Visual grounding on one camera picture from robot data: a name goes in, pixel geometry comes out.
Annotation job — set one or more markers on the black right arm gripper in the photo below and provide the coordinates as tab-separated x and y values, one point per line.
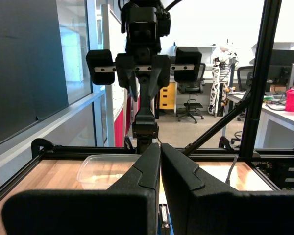
100	58

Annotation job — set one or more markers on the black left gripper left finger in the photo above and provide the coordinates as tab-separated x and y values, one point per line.
88	213

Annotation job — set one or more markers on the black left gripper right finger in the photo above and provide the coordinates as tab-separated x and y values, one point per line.
223	213

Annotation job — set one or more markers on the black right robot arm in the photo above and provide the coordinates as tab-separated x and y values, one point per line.
144	115

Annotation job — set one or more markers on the yellow drawer cabinet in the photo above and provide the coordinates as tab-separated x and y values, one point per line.
167	96

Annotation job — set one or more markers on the white and red partition panel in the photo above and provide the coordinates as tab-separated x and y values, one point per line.
117	98

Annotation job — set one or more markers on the white desk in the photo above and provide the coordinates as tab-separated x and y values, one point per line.
279	115
175	98

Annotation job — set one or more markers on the clear plastic tub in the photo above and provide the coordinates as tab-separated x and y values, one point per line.
100	171

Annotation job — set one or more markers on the black office chair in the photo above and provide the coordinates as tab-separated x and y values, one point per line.
243	76
189	89

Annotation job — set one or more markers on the white lattice structure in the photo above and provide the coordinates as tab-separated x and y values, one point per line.
215	80

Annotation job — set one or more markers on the black controller box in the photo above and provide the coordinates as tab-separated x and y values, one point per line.
284	171

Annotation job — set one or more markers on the dark computer monitor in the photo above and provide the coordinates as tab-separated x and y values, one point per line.
284	61

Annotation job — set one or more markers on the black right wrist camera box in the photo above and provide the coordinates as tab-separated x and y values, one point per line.
142	27

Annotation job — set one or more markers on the blue D-sub connector mount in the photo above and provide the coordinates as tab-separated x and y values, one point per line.
164	215

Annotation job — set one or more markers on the black aluminium frame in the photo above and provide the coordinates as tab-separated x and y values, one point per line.
256	110

